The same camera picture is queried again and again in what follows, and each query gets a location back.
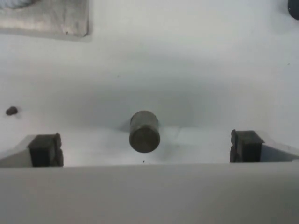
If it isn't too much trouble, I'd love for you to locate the small black bolt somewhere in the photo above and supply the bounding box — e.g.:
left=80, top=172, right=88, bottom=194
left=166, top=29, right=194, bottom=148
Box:
left=287, top=0, right=299, bottom=19

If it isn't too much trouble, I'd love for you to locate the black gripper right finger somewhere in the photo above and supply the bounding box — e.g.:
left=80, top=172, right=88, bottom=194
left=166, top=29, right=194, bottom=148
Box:
left=229, top=129, right=299, bottom=163

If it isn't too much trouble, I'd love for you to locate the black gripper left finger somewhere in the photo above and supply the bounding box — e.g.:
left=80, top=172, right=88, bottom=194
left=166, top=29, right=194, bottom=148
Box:
left=0, top=132, right=64, bottom=168

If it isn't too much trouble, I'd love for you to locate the metal round peg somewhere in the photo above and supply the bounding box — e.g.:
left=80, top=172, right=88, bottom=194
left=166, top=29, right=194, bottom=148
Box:
left=128, top=110, right=161, bottom=154

